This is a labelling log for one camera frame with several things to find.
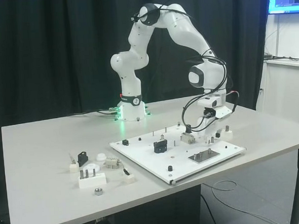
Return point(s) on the long white peg holder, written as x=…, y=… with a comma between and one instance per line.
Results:
x=93, y=182

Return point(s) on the white task board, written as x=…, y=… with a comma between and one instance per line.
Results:
x=147, y=155

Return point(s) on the black D-SUB plug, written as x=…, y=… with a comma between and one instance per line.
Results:
x=82, y=158

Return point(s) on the metal hexagonal nut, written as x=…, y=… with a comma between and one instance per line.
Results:
x=98, y=191

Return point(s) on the black curtain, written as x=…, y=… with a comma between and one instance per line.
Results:
x=47, y=52

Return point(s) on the thin metal round peg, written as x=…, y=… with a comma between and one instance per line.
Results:
x=94, y=172

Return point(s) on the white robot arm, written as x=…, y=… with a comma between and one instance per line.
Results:
x=185, y=36

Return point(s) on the beige rectangular plug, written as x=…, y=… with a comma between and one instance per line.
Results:
x=111, y=163

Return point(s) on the metal square peg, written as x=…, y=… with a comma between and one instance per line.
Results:
x=87, y=174
x=81, y=175

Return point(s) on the white large gear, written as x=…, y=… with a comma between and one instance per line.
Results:
x=90, y=168

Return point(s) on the white holder with thin plug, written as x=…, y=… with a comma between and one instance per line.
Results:
x=73, y=168

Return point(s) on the small white peg holder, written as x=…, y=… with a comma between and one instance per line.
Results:
x=228, y=135

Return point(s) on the white cabinet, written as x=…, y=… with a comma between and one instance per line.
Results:
x=282, y=91

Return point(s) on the white holder with black plug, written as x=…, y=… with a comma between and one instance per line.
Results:
x=129, y=179

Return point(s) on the short metal peg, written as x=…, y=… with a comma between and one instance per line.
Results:
x=212, y=139

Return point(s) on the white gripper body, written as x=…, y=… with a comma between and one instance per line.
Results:
x=211, y=126

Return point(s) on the metal BNC plug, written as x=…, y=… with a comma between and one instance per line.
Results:
x=162, y=136

